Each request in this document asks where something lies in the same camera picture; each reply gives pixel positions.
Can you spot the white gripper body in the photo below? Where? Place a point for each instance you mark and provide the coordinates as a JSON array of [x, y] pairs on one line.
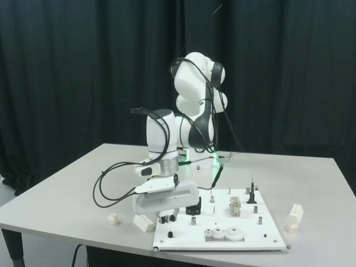
[[167, 198]]

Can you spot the metal bolt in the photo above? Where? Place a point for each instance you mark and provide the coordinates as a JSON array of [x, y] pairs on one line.
[[167, 219]]

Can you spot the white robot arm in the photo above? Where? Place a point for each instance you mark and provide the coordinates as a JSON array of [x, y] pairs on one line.
[[185, 83]]

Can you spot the long white holder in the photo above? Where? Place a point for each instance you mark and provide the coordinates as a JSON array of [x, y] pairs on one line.
[[144, 224]]

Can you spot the metal round peg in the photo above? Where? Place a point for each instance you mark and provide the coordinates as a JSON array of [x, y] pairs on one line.
[[193, 221], [260, 220]]

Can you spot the white small gear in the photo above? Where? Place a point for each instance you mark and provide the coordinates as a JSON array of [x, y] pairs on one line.
[[208, 232]]

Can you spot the small white holder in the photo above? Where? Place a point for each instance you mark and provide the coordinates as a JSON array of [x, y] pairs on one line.
[[114, 219]]

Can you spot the white medium gear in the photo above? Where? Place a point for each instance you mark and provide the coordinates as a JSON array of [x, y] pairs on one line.
[[218, 233]]

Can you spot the white task board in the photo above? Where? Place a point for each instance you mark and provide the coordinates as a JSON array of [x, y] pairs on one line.
[[222, 219]]

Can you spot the thin black rod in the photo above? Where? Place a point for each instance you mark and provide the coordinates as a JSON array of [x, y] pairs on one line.
[[217, 176]]

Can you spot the white large gear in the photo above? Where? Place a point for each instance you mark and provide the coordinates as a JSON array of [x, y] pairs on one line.
[[233, 234]]

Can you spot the metal square peg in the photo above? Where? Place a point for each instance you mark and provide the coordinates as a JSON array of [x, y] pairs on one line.
[[255, 209]]

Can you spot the pale translucent holder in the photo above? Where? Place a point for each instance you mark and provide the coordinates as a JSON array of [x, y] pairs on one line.
[[291, 224]]

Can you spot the tall white holder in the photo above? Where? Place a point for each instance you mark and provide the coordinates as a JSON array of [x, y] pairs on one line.
[[296, 212]]

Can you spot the dark table leg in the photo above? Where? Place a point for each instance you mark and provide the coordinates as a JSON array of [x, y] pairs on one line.
[[12, 247]]

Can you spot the black curtain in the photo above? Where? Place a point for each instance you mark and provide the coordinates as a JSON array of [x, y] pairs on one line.
[[69, 83]]

